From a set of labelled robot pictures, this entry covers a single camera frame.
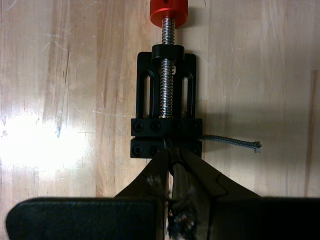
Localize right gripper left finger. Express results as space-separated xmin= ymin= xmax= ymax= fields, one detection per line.
xmin=5 ymin=144 xmax=171 ymax=240

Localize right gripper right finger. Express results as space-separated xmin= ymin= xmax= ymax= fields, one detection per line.
xmin=179 ymin=146 xmax=320 ymax=240

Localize black vise with red knob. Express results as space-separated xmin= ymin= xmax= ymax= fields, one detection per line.
xmin=129 ymin=0 xmax=204 ymax=160

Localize grey braided cable stub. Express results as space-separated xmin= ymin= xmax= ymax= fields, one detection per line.
xmin=201 ymin=134 xmax=262 ymax=154

